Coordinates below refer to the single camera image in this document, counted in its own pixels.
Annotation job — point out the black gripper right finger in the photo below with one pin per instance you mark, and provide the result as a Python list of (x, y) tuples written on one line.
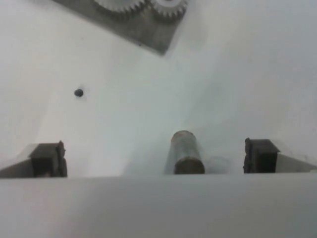
[(262, 156)]

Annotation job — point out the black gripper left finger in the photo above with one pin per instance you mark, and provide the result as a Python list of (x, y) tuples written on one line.
[(47, 158)]

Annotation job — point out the metal round peg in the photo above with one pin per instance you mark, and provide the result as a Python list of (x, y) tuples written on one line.
[(187, 153)]

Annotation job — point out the white large gear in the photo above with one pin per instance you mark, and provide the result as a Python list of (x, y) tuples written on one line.
[(119, 6)]

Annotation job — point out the white medium gear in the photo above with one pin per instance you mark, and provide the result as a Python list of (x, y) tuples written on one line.
[(169, 7)]

